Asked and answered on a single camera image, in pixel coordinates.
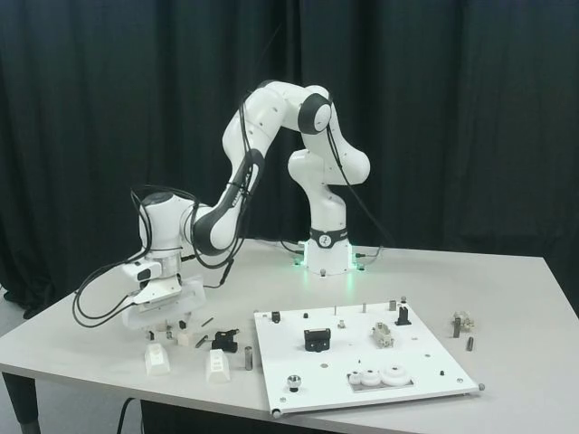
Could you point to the thin black loose rod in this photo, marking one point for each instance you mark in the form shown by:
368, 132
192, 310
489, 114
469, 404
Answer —
206, 322

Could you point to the cream cube holder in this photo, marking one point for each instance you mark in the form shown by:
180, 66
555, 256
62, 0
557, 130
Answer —
185, 339

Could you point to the dark metal peg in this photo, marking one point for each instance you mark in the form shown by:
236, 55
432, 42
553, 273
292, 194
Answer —
471, 343
201, 341

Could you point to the white small gear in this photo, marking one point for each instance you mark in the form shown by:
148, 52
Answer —
356, 378

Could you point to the metal BNC plug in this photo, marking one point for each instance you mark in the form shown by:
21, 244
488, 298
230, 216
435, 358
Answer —
293, 382

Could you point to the white long peg holder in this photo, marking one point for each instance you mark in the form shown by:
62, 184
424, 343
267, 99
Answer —
157, 359
219, 365

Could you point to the black curtain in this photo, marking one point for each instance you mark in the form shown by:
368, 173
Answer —
90, 90

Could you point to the black square peg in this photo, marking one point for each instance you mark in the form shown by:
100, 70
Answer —
456, 328

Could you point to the white task board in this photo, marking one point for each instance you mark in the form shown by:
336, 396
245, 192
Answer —
389, 361

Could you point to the white medium gear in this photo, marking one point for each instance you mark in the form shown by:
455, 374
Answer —
371, 379

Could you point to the white large gear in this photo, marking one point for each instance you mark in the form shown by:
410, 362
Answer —
395, 376

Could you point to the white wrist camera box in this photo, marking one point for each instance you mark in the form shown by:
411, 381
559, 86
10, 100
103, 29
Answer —
141, 271

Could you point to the thick metal peg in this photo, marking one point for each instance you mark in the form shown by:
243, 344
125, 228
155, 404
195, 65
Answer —
392, 305

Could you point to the dark table leg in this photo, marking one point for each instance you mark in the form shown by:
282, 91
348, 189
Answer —
18, 402

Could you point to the black D-SUB plug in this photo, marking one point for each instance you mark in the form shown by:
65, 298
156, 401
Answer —
225, 341

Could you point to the beige metal waterproof plug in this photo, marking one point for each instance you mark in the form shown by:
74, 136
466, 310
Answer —
463, 320

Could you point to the tall metal round peg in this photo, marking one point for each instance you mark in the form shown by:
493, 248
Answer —
248, 358

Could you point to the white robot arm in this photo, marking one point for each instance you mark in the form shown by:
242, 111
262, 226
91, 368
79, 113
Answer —
323, 203

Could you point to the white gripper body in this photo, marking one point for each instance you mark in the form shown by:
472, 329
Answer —
191, 298

